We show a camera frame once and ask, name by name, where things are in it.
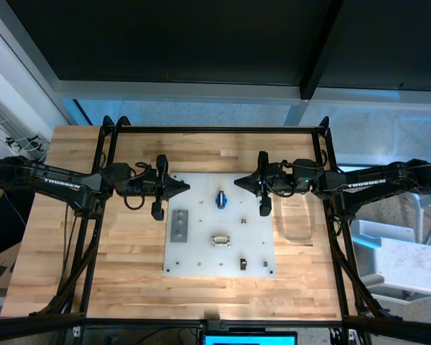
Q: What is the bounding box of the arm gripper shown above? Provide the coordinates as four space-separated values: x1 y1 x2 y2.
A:
126 154 191 221
233 150 296 218

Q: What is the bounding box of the large blue clamp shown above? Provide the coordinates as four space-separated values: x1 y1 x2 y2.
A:
213 190 230 211

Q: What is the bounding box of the grey metal plate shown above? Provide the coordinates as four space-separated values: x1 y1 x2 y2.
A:
169 208 190 244

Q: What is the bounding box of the beige multi-pin connector housing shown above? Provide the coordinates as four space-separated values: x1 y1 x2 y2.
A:
210 234 233 249

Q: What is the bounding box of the white task board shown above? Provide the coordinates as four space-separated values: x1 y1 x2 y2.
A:
163 172 276 278

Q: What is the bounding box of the clear plastic tub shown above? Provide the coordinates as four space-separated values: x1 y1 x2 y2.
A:
278 195 316 247

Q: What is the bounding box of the power strip with plugs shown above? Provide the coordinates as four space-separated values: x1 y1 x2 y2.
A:
3 133 51 161

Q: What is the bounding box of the screen with blue display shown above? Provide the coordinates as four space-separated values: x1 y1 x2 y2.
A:
200 329 299 345

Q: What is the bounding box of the white step stool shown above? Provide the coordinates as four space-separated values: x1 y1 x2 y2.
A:
350 218 431 307

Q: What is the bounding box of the black looped cable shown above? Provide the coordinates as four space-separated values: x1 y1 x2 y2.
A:
123 193 147 211

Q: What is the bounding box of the black aluminium frame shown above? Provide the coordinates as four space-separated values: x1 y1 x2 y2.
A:
0 114 431 345

